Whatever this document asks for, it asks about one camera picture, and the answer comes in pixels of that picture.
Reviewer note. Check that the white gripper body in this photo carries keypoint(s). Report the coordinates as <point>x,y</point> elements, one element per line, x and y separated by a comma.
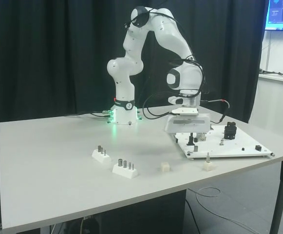
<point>187,124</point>

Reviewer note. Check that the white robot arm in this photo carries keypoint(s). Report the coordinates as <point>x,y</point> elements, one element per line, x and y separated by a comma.
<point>134,61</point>

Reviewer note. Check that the small metal round peg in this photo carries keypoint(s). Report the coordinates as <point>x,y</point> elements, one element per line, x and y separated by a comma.
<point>129,166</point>

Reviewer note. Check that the medium metal round peg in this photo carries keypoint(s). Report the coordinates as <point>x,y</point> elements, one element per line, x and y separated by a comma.
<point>125,164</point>

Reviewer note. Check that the large metal round peg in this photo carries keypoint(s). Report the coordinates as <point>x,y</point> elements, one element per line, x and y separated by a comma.
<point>120,163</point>

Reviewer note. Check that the white round peg holder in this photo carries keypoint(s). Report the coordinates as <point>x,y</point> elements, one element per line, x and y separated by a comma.
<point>124,173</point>

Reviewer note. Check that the large metal square peg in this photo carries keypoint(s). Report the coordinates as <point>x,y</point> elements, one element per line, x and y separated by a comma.
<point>99,149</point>

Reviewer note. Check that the white square peg holder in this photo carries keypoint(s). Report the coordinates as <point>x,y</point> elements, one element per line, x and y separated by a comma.
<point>99,157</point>

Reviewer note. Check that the thin black rod red tag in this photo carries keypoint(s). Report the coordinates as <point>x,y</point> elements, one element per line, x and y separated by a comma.
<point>214,100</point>

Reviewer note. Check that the metal bolt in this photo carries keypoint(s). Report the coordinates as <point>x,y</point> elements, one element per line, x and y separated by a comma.
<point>207,158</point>

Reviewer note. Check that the black D-SUB plug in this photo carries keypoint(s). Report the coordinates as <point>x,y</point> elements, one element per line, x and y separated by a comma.
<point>230,131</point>

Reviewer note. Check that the small white bolt holder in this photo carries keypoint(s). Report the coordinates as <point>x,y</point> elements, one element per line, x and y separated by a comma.
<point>208,167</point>

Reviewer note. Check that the white task board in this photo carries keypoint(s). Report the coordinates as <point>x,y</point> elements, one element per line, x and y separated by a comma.
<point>229,148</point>

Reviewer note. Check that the small cream holder block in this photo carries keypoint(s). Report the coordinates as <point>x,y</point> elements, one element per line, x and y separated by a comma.
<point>165,168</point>

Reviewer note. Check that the white cabinet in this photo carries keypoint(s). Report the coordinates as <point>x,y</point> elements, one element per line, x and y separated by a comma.
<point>272,109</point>

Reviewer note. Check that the black box under table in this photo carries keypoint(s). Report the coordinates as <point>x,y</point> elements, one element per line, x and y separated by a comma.
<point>143,214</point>

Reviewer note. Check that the black table leg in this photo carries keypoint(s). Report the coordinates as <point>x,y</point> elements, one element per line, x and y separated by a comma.
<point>281,195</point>

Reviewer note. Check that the blue screen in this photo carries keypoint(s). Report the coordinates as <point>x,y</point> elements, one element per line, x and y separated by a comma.
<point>282,14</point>

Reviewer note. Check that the black curtain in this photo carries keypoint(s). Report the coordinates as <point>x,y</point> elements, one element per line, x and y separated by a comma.
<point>46,61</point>

